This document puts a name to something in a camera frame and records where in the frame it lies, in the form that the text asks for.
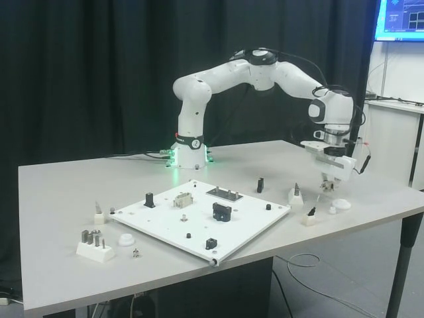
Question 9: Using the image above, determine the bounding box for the black curtain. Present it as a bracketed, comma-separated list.
[0, 0, 380, 299]

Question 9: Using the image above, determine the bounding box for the black wrist band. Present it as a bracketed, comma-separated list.
[323, 145, 346, 157]

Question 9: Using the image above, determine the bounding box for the silver wrist ring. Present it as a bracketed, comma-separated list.
[324, 127, 349, 147]

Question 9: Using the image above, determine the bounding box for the white large gear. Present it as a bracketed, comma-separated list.
[332, 197, 352, 211]

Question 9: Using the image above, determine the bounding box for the black table panel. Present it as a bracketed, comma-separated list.
[87, 256, 274, 318]

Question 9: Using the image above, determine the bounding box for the black base cable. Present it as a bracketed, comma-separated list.
[142, 150, 176, 160]

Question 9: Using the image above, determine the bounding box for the white task board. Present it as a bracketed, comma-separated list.
[108, 178, 292, 268]

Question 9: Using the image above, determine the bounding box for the thin black rod red tag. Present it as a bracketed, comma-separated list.
[344, 138, 372, 174]

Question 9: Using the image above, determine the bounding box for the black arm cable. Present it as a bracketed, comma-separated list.
[228, 48, 368, 156]

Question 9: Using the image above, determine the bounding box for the white square peg holder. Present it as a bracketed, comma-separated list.
[76, 240, 116, 265]

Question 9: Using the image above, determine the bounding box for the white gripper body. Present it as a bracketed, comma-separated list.
[313, 152, 358, 183]

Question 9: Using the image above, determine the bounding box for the white medium gear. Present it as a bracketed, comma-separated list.
[117, 233, 135, 248]

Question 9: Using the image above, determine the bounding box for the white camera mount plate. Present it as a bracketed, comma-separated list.
[300, 139, 329, 154]

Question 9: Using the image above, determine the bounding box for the blue screen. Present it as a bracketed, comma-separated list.
[374, 0, 424, 42]

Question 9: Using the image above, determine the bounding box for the grey floor cable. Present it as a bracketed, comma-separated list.
[285, 253, 377, 318]

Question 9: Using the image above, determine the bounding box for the black table leg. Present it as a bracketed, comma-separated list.
[394, 211, 421, 318]

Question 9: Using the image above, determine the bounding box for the white round peg holder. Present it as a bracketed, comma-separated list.
[287, 187, 304, 205]

